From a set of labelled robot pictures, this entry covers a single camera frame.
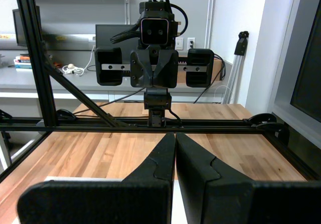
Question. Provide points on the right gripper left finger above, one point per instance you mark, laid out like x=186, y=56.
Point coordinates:
x=100, y=204

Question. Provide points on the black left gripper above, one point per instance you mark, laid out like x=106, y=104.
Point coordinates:
x=200, y=78

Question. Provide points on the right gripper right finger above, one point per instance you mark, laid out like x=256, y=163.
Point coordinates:
x=250, y=204

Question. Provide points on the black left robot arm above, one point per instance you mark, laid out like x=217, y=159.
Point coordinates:
x=158, y=99

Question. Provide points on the black computer monitor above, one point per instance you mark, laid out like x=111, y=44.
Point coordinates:
x=113, y=37
x=21, y=28

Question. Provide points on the brown cardboard box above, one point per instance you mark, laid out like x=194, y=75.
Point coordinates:
x=218, y=68

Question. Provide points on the grey workbench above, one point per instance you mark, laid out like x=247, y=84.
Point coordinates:
x=75, y=83

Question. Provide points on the aluminium tripod with black head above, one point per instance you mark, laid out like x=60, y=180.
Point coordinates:
x=238, y=65

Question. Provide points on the stack of books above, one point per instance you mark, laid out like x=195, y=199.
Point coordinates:
x=22, y=63

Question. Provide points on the white wall outlet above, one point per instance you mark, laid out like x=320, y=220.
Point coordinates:
x=179, y=43
x=191, y=43

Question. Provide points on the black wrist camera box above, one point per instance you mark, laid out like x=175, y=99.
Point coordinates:
x=154, y=30

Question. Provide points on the black aluminium frame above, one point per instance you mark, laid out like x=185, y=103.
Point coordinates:
x=37, y=58

